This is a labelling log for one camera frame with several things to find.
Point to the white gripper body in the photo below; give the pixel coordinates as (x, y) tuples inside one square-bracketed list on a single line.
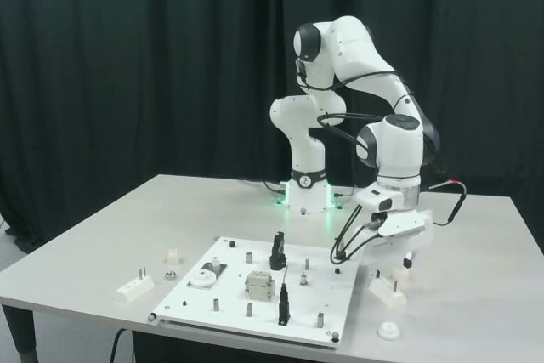
[(404, 231)]

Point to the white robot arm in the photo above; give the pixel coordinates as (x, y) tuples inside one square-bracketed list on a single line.
[(395, 154)]

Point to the white peg holder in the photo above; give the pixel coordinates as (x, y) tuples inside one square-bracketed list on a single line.
[(384, 291), (134, 290)]

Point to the large metal square peg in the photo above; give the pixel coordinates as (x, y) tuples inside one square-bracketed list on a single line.
[(320, 320)]

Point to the small cream plug holder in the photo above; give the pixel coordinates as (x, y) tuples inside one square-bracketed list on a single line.
[(172, 256), (399, 276)]

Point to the white medium gear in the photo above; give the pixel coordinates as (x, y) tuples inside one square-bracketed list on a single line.
[(389, 330)]

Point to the metal BNC plug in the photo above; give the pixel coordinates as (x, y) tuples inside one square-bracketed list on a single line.
[(303, 280)]

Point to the black D-SUB plug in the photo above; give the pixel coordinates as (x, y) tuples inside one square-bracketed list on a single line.
[(277, 254)]

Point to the black Ethernet plug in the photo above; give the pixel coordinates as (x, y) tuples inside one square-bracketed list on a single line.
[(283, 315)]

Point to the beige waterproof plug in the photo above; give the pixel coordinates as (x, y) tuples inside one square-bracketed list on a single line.
[(256, 285)]

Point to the white small gear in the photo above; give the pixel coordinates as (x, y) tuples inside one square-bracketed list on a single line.
[(216, 262)]

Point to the white large gear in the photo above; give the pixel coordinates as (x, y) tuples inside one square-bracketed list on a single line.
[(202, 280)]

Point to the white task board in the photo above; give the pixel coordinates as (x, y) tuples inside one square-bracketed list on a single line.
[(200, 303)]

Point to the metal bolt nut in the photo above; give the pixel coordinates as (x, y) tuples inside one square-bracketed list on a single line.
[(170, 274)]

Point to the black curtain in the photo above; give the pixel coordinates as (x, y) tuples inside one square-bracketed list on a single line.
[(127, 61)]

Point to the black table leg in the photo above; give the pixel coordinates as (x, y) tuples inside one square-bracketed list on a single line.
[(19, 333)]

